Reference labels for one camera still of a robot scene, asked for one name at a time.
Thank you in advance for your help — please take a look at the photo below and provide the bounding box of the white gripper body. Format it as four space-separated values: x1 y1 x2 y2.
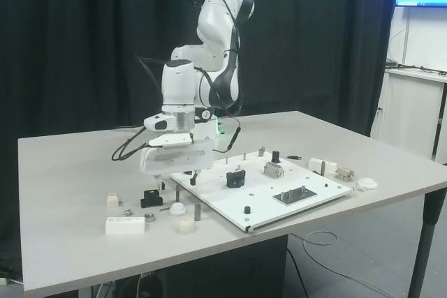
139 140 214 176

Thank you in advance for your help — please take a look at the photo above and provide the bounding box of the white peg holder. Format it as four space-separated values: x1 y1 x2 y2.
307 157 338 175

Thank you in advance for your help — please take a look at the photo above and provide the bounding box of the black stepped plug block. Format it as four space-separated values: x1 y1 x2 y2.
140 188 166 208

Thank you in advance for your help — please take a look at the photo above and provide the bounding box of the black D-SUB plug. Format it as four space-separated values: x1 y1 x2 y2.
226 169 248 188

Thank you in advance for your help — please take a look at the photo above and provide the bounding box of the white hexagonal holder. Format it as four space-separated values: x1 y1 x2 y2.
178 217 195 234

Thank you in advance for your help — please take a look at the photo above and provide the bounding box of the long white holder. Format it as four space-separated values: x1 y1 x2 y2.
104 216 147 236

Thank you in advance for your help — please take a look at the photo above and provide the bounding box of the thin black rod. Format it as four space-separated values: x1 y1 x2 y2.
226 126 242 153

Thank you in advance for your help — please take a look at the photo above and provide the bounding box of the white task board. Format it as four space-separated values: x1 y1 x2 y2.
168 147 353 234

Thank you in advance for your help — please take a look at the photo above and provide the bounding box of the grey metal connector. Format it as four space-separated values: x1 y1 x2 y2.
263 161 284 175

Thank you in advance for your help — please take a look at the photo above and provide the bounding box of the black box under table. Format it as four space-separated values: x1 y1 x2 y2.
152 233 291 298

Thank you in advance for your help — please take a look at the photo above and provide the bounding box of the black curtain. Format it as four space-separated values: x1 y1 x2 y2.
0 0 402 145

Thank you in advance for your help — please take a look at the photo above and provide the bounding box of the beige waterproof plug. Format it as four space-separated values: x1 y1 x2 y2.
335 165 358 182

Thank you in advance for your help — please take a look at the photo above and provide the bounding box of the white large gear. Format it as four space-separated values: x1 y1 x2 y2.
356 176 379 193

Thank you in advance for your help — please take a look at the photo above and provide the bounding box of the white cabinet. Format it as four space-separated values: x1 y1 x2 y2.
369 66 447 165

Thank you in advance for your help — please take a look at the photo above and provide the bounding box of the black table leg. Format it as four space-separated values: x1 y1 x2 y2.
407 191 441 298

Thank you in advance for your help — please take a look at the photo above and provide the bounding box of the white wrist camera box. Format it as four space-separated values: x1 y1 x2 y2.
143 113 175 134

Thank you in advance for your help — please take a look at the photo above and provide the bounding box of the black camera cable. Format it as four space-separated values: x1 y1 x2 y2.
110 126 155 162

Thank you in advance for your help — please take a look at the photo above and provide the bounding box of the grey floor cable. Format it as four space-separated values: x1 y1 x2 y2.
301 230 447 298

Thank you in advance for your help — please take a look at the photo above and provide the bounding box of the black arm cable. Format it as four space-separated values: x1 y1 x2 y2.
190 0 242 119

